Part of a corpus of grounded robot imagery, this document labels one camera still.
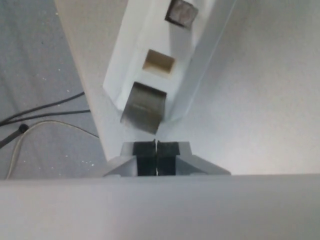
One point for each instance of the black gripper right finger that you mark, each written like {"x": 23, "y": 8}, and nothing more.
{"x": 167, "y": 160}

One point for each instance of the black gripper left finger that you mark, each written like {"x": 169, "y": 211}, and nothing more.
{"x": 145, "y": 160}

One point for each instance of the large metal square peg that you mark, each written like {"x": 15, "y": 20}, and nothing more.
{"x": 143, "y": 107}

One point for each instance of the white square peg holder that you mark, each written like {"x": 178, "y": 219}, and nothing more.
{"x": 130, "y": 50}

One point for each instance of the small metal square peg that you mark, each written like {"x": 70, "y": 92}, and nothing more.
{"x": 181, "y": 12}

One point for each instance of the dark rod with black knob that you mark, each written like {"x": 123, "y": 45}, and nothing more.
{"x": 23, "y": 128}

